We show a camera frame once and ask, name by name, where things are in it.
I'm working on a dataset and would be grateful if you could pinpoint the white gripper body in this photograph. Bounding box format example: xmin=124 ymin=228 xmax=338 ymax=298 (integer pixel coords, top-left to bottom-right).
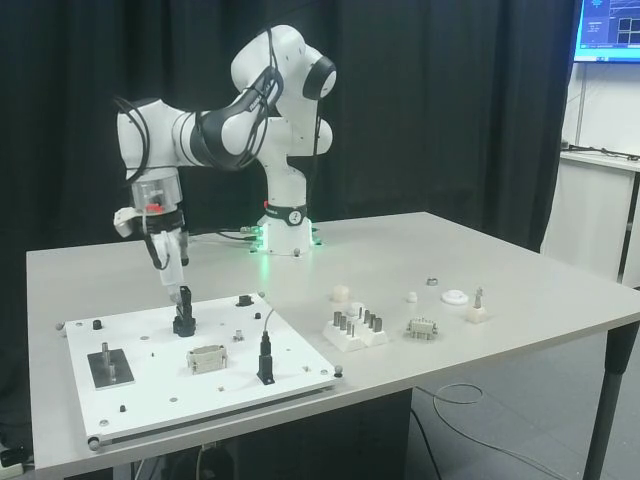
xmin=151 ymin=231 xmax=188 ymax=290

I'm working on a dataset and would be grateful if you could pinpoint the black D-SUB plug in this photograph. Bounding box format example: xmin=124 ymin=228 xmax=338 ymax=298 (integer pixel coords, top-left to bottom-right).
xmin=172 ymin=285 xmax=198 ymax=337

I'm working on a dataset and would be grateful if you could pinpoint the white task board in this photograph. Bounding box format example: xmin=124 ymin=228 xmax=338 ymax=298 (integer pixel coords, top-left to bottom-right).
xmin=54 ymin=289 xmax=347 ymax=451

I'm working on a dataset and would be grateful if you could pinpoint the white round peg holder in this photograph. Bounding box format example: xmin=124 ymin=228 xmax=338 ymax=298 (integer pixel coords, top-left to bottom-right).
xmin=321 ymin=319 xmax=367 ymax=352

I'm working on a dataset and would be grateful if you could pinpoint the white square peg holder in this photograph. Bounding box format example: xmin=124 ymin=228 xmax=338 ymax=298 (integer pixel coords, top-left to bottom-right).
xmin=356 ymin=319 xmax=391 ymax=347

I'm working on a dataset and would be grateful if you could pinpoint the beige waterproof plug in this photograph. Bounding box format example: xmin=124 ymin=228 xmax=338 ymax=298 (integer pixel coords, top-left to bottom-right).
xmin=405 ymin=316 xmax=436 ymax=342

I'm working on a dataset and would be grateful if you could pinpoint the black curtain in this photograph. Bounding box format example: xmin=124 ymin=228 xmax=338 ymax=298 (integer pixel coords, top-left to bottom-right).
xmin=0 ymin=0 xmax=585 ymax=454

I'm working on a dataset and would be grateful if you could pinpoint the white cabinet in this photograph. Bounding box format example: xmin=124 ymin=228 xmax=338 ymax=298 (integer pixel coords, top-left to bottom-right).
xmin=556 ymin=62 xmax=640 ymax=290

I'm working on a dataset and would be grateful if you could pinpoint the black table leg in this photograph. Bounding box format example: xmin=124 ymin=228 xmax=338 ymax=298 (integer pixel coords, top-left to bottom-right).
xmin=583 ymin=327 xmax=630 ymax=480

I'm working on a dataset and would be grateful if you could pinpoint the blue screen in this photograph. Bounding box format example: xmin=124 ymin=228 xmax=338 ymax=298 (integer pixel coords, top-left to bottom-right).
xmin=573 ymin=0 xmax=640 ymax=65

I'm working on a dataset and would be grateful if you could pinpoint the thin black rod on wire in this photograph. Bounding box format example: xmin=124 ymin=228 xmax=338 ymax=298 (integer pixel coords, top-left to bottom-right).
xmin=143 ymin=233 xmax=167 ymax=272

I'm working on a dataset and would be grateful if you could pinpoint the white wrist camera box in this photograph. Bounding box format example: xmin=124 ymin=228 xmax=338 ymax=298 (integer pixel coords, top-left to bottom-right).
xmin=113 ymin=206 xmax=147 ymax=237

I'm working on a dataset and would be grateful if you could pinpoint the black base cable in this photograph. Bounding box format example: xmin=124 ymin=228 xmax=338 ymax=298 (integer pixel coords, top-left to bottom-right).
xmin=188 ymin=227 xmax=264 ymax=247

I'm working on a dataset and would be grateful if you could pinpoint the silver wrist ring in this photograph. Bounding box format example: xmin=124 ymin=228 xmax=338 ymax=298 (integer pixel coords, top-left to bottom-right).
xmin=130 ymin=173 xmax=182 ymax=212

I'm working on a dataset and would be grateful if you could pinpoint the black plug with grey cable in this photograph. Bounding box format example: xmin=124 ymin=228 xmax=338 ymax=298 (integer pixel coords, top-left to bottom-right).
xmin=258 ymin=307 xmax=279 ymax=362

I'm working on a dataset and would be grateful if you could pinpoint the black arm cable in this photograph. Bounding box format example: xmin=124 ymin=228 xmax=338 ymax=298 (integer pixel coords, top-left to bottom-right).
xmin=113 ymin=25 xmax=281 ymax=184

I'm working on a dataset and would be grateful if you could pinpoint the grey floor cable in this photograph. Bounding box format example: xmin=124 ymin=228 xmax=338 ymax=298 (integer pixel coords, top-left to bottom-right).
xmin=431 ymin=383 xmax=506 ymax=480

